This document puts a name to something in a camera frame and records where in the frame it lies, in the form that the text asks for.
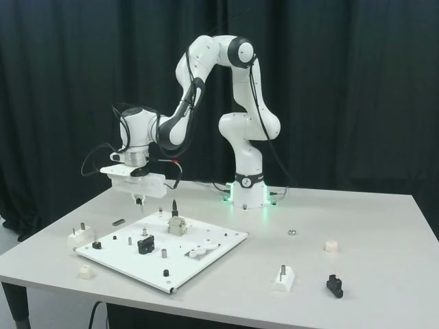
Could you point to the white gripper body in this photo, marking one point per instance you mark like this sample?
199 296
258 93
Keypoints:
144 185

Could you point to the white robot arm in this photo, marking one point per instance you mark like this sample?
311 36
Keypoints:
247 154

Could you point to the large metal round peg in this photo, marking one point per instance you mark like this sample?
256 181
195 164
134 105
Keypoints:
164 254

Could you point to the white peg holder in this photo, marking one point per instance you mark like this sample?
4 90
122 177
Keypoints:
284 282
80 237

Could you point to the black round knob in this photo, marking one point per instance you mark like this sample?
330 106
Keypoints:
166 273

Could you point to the small dark flat plug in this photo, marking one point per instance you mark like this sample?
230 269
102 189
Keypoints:
118 222

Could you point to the flat white mounting plate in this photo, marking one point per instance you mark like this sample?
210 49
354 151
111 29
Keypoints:
115 170

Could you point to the black Ethernet plug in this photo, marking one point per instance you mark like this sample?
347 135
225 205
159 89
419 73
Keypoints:
175 207

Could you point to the metal BNC plug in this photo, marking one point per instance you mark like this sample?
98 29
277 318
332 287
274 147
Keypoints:
144 234

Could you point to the black D-SUB plug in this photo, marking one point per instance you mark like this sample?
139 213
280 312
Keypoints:
145 246

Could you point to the small black plug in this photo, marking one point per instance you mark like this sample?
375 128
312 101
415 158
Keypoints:
96 245

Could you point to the white task board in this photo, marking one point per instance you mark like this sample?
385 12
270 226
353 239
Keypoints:
113 260

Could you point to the white small gear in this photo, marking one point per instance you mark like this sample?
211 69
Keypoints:
194 254

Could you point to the white large gear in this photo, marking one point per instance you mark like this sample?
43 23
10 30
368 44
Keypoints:
210 245

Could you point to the small white plug holder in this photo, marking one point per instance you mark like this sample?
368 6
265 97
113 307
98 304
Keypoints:
332 246
85 272

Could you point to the black curtain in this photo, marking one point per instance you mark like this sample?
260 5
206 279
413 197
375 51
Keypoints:
51 68

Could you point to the metal bolt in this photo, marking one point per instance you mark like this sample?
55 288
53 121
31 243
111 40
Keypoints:
292 232

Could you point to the black table leg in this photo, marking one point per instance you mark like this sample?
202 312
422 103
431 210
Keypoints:
13 305

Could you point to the black USB plug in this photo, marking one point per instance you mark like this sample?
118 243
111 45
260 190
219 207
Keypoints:
334 282

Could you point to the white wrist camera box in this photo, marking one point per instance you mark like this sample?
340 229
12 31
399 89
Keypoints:
116 156

